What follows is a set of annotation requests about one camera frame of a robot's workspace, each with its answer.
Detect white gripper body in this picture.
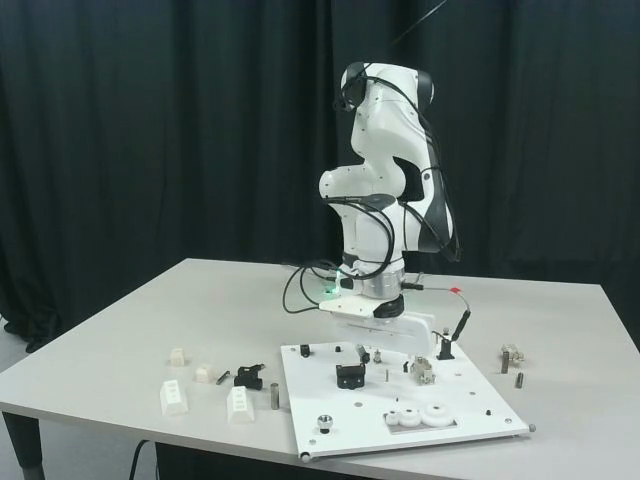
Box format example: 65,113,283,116
331,309,438,355

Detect black wrist band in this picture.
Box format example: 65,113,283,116
373,295,405,320

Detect flat white mounting plate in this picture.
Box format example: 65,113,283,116
318,295,382,320

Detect white task board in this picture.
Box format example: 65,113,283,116
279,339,537,460

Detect white large gear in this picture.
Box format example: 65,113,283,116
422,403,452,428

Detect thin black rod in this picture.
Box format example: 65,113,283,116
451,307,473,342

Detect beige waterproof plug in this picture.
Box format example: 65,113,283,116
496,342,527,365

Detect black D-SUB plug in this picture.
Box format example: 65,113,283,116
233,364,264,392

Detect white holder with holes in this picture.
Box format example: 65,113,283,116
159,379,191,417
225,386,258,424

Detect black curtain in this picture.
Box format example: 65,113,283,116
0,0,640,354

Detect black table leg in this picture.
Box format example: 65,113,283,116
0,410,40,480

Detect silver wrist ring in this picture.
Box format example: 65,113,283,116
360,272,404,302

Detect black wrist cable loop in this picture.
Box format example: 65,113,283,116
281,259,346,315

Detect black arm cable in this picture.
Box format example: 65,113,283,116
333,62,462,264

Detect black cable under table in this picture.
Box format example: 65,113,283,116
130,438,154,480

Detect black hanging cable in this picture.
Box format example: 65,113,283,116
388,0,450,46

